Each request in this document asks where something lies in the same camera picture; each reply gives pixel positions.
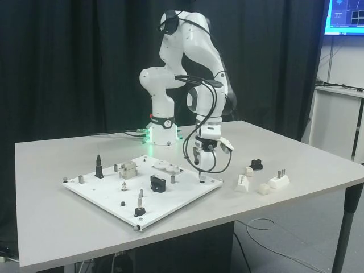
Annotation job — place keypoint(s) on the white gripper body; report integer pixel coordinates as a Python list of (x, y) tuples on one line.
[(207, 159)]

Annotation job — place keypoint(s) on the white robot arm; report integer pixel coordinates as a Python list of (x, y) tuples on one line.
[(165, 85)]

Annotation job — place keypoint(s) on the white medium gear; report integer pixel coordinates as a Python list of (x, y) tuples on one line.
[(170, 168)]

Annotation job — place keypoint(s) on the white large gear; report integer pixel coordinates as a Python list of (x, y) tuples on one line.
[(161, 165)]

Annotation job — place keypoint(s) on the white wedge holder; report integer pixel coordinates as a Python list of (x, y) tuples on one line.
[(241, 185)]

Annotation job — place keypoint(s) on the small white cube holder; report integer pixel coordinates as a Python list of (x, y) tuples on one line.
[(248, 171), (264, 189)]

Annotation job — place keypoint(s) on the black Ethernet plug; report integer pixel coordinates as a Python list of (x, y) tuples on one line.
[(157, 184)]

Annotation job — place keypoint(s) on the black block holder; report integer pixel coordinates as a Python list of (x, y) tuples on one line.
[(256, 164)]

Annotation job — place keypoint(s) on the metal USB plug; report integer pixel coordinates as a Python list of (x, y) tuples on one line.
[(139, 203)]

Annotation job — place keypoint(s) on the grey D-SUB plug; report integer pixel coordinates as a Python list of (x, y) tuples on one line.
[(129, 169)]

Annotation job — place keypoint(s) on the white peg holder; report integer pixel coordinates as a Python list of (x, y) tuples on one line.
[(280, 182)]

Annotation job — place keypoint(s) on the metal BNC plug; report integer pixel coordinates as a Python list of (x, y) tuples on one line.
[(124, 186)]

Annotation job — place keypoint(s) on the white task board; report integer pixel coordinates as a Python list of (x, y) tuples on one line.
[(113, 199)]

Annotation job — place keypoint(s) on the tall black waterproof plug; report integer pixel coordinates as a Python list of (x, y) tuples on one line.
[(98, 169)]

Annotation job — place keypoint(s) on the white cabinet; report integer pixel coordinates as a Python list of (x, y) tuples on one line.
[(335, 122)]

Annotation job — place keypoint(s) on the dark grey table leg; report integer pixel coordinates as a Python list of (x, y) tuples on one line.
[(348, 227)]

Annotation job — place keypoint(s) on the black curtain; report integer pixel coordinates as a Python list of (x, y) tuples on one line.
[(71, 71)]

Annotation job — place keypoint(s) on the blue screen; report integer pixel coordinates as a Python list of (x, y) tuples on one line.
[(345, 17)]

